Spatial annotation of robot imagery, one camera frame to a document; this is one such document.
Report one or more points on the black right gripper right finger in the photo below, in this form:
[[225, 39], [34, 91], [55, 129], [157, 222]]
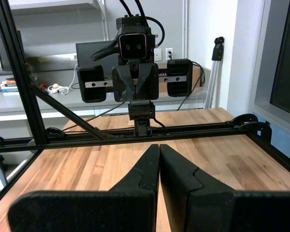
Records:
[[232, 212]]

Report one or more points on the stack of books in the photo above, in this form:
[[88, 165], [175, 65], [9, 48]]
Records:
[[8, 88]]

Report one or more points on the white wall shelf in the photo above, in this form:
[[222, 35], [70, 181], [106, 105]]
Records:
[[50, 6]]

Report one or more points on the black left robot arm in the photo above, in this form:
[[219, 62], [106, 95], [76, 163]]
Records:
[[141, 113]]

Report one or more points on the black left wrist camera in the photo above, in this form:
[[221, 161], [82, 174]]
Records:
[[132, 47]]

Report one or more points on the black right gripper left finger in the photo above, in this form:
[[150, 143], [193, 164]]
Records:
[[87, 212]]

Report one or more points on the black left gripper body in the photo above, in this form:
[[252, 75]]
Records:
[[91, 84]]

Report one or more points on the black aluminium table frame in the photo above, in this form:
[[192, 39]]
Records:
[[183, 131]]

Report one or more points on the grey counter desk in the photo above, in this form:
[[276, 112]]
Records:
[[62, 104]]

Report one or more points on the silver stand with black head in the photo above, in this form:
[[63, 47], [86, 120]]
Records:
[[218, 52]]

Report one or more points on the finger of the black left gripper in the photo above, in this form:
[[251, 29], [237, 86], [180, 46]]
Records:
[[148, 82], [122, 87]]

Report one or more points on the white wall outlet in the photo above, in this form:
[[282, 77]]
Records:
[[169, 53], [157, 55]]

